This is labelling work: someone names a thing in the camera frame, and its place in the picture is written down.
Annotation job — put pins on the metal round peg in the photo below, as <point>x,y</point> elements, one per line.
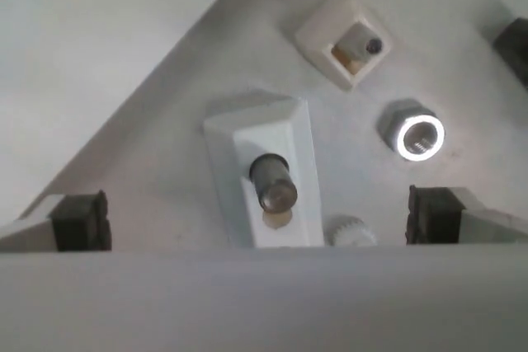
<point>272,187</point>

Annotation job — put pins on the white small gear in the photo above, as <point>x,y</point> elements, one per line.
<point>350,232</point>

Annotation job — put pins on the white square peg holder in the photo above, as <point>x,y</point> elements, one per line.
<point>319,38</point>

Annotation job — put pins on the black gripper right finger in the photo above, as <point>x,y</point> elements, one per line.
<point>437,220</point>

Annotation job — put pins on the white task board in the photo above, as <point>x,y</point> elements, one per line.
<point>173,170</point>

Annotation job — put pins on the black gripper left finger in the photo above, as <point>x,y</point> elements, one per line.
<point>80,224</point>

